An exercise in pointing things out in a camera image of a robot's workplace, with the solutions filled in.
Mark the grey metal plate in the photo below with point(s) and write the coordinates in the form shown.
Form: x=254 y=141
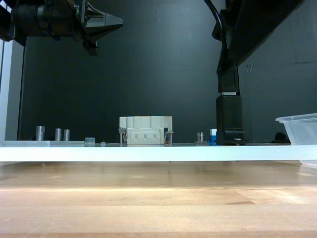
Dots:
x=24 y=143

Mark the black USB hub socket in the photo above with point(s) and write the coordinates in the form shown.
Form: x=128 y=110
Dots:
x=229 y=111

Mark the blue and white connector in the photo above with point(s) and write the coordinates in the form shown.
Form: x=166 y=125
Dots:
x=213 y=136

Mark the small clear block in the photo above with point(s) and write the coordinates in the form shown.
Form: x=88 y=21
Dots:
x=89 y=141

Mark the white board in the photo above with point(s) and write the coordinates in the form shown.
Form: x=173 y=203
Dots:
x=148 y=153

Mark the metal clamp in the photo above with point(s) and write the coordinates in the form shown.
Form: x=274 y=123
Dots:
x=169 y=135
x=121 y=135

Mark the small metal socket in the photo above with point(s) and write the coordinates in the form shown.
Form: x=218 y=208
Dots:
x=200 y=137

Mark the clear plastic tub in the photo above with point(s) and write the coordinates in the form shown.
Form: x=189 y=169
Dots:
x=304 y=129

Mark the beige connector housing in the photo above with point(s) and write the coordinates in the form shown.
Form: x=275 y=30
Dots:
x=146 y=124

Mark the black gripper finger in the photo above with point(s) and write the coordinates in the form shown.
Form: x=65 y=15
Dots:
x=260 y=19
x=111 y=21
x=215 y=33

